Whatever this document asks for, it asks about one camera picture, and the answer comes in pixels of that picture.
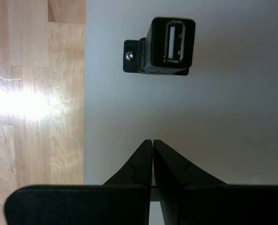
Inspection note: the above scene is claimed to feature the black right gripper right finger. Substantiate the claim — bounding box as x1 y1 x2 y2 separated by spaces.
153 139 278 225

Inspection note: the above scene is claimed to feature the white taskboard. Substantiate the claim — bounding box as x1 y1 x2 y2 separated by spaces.
83 0 278 225

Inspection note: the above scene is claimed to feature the black USB socket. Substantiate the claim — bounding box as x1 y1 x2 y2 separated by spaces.
123 16 196 77

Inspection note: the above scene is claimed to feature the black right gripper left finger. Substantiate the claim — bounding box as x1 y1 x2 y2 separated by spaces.
4 139 153 225

